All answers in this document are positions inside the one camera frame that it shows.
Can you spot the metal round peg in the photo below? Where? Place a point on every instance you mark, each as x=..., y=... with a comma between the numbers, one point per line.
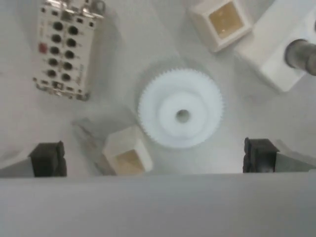
x=298, y=56

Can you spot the grey waterproof plug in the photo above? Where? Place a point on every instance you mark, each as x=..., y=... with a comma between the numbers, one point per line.
x=66, y=47

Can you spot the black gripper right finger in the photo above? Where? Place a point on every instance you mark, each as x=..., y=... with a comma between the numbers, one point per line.
x=259, y=155

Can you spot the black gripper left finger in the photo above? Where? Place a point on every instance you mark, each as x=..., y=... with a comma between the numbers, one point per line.
x=48, y=160

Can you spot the white round peg holder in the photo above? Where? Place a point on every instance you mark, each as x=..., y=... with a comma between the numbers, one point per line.
x=269, y=49

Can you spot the white square holder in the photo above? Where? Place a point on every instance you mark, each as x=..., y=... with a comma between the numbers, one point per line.
x=219, y=22
x=128, y=150

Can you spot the white large gear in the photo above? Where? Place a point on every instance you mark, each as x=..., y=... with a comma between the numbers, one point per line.
x=181, y=108

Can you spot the clear Ethernet plug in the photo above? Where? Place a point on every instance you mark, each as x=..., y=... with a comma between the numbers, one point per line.
x=91, y=140

